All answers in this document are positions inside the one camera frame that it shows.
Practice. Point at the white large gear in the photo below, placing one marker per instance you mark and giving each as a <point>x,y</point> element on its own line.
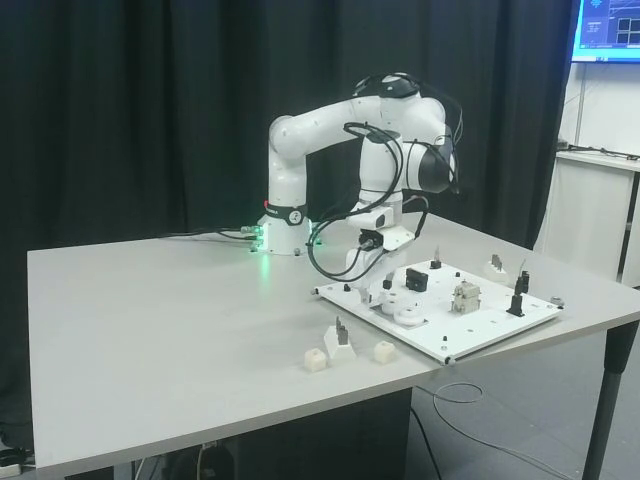
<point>407,319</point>

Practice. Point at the white medium gear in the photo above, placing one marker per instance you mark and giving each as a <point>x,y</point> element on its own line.
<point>391,305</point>

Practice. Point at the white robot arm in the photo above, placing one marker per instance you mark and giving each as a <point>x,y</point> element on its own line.
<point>320,125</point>

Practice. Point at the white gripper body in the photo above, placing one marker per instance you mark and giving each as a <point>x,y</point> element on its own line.
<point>365,267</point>

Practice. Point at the metal bolt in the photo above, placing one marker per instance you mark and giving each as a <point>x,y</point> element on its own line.
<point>436,260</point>

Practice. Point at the large metal round peg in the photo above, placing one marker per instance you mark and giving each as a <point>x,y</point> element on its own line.
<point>344,340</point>

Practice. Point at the black USB plug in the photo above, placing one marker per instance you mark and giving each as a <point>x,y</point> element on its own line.
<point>515,305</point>

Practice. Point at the white power strip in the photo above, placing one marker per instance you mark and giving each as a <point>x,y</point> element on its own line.
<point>10,469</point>

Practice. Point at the black waterproof plug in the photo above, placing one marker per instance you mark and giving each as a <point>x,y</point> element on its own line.
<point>416,280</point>

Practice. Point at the white round peg holder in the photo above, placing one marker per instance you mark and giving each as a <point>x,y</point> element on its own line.
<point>340,350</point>

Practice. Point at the white cabinet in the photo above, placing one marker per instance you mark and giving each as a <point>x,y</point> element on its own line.
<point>590,215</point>

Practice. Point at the flat white mounting plate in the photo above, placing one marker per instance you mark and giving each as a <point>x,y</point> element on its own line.
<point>395,237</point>

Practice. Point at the black table leg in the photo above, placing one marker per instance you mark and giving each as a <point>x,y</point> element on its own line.
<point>612,390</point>

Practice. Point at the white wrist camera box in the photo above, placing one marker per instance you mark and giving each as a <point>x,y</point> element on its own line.
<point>372,219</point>

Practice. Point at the white square peg holder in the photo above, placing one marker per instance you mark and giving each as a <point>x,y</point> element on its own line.
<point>496,270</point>

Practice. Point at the white task board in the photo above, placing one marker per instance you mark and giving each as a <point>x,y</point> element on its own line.
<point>475,330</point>

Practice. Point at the black D-SUB plug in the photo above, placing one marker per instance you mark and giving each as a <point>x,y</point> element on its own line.
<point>522,282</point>

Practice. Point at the small white cube holder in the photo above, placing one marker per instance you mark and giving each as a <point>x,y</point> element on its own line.
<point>385,352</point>
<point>315,361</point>

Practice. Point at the metal hex nut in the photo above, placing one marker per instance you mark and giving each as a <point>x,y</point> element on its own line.
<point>557,301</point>

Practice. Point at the black curtain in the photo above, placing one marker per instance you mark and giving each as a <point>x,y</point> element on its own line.
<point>150,100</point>

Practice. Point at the blue screen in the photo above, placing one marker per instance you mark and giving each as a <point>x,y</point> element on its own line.
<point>607,30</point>

